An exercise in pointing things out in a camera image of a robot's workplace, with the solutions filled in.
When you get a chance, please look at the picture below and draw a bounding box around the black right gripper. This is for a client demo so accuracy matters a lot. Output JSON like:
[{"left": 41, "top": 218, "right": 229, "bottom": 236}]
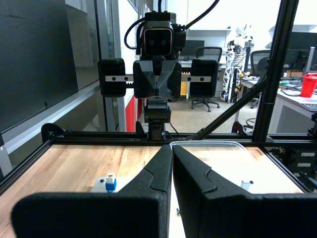
[{"left": 98, "top": 56, "right": 219, "bottom": 99}]

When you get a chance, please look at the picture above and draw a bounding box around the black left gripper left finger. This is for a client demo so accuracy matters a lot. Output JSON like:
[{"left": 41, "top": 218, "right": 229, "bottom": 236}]
[{"left": 11, "top": 145, "right": 173, "bottom": 238}]

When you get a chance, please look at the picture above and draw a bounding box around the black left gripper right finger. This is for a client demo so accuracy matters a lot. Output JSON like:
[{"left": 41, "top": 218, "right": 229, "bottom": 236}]
[{"left": 172, "top": 144, "right": 317, "bottom": 238}]

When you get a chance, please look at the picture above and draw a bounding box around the blue and white connector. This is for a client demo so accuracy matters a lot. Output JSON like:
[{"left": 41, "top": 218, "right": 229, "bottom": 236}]
[{"left": 105, "top": 173, "right": 117, "bottom": 193}]

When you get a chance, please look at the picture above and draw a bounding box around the white task board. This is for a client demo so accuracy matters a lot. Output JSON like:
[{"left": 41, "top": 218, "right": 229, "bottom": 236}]
[{"left": 90, "top": 158, "right": 305, "bottom": 238}]

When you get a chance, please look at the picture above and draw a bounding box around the red cabinet panel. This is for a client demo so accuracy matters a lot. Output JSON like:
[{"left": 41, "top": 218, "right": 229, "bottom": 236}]
[{"left": 125, "top": 95, "right": 144, "bottom": 132}]

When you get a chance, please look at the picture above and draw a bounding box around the black computer monitor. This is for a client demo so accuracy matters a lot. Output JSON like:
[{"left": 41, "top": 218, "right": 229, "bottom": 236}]
[{"left": 180, "top": 40, "right": 205, "bottom": 60}]

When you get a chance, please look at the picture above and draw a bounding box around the black office chair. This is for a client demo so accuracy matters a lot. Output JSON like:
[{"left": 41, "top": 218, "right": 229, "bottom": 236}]
[
  {"left": 191, "top": 46, "right": 223, "bottom": 113},
  {"left": 250, "top": 49, "right": 271, "bottom": 110}
]

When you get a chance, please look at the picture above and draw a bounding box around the black electronics box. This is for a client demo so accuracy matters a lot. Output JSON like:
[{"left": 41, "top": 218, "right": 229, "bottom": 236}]
[{"left": 264, "top": 146, "right": 317, "bottom": 192}]

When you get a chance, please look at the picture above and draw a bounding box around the clear plastic tub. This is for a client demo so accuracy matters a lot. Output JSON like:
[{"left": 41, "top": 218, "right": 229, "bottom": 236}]
[{"left": 169, "top": 140, "right": 259, "bottom": 172}]

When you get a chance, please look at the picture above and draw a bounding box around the white lattice robot figure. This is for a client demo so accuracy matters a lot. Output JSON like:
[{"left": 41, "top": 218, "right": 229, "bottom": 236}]
[{"left": 221, "top": 24, "right": 254, "bottom": 102}]

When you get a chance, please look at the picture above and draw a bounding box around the white office desk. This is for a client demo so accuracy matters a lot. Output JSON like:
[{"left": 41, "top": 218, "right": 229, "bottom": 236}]
[{"left": 241, "top": 76, "right": 317, "bottom": 134}]

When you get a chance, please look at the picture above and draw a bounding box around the red bin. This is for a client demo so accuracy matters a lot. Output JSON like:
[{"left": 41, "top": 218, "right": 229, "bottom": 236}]
[{"left": 301, "top": 73, "right": 317, "bottom": 98}]

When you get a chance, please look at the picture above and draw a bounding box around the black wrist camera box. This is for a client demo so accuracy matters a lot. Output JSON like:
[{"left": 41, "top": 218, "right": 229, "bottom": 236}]
[{"left": 142, "top": 21, "right": 174, "bottom": 57}]

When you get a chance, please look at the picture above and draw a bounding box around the grey glass partition frame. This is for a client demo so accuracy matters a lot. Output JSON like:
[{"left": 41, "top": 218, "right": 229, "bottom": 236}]
[{"left": 95, "top": 0, "right": 127, "bottom": 132}]

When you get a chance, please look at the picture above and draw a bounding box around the black aluminium table frame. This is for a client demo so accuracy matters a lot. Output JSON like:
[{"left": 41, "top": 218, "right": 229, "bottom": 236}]
[{"left": 0, "top": 0, "right": 317, "bottom": 196}]

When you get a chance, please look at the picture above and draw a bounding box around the grey aluminium wall rail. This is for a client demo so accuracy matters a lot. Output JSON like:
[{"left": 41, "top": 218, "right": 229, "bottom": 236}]
[{"left": 0, "top": 80, "right": 105, "bottom": 159}]

